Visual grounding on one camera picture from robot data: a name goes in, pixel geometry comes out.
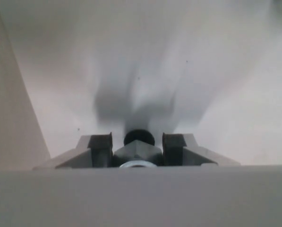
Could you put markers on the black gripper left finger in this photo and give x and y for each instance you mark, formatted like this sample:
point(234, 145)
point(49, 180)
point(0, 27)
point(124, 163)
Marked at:
point(100, 151)

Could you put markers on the white task board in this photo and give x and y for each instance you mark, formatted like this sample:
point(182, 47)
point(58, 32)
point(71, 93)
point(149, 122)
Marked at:
point(178, 59)

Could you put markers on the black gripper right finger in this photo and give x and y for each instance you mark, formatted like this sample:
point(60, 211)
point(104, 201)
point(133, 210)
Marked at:
point(173, 149)

